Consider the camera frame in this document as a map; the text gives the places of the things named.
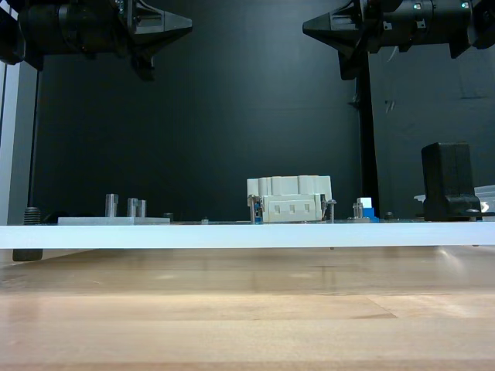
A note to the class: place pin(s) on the grey connector socket base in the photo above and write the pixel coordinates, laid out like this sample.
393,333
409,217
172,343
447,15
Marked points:
290,208

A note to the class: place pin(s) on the grey metal plate with pegs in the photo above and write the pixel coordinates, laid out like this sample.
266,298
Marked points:
96,220

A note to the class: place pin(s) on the black wall pillar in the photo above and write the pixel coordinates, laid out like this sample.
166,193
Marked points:
367,154

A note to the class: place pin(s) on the black plastic connector housing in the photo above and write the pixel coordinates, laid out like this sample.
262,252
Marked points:
444,174

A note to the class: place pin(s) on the small silver connector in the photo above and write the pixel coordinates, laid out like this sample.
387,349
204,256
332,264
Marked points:
356,210

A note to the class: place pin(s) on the small blue white connector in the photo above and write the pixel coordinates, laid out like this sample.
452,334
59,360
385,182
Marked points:
369,214

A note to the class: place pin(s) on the white task board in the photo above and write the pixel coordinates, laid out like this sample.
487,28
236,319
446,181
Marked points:
247,235

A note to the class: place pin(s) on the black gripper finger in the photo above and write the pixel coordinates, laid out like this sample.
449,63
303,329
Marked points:
342,43
154,42
170,22
325,24

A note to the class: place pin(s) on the black board foot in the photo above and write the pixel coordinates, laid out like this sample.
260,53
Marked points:
28,254

